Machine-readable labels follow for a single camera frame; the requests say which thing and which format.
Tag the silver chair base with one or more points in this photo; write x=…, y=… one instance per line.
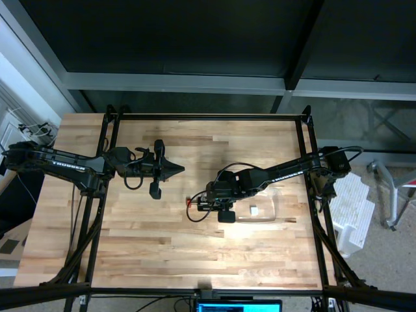
x=394, y=195

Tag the black camera box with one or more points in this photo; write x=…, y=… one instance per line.
x=205, y=291

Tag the cardboard box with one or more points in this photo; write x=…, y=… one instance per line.
x=13, y=234

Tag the white plastic step stool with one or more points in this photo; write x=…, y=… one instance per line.
x=352, y=208

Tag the black vise with red knob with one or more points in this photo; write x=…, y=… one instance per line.
x=188, y=202

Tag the small white block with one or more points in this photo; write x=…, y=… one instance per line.
x=253, y=209

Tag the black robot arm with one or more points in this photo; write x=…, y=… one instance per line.
x=292, y=170
x=65, y=162

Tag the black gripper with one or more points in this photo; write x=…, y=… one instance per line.
x=146, y=168
x=224, y=198

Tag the blue laptop screen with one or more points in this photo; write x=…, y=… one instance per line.
x=239, y=307

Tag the grey metal beam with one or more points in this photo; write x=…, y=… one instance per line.
x=162, y=83

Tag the clear plastic container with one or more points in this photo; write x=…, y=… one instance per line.
x=269, y=208

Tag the black metal frame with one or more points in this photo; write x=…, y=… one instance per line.
x=208, y=116

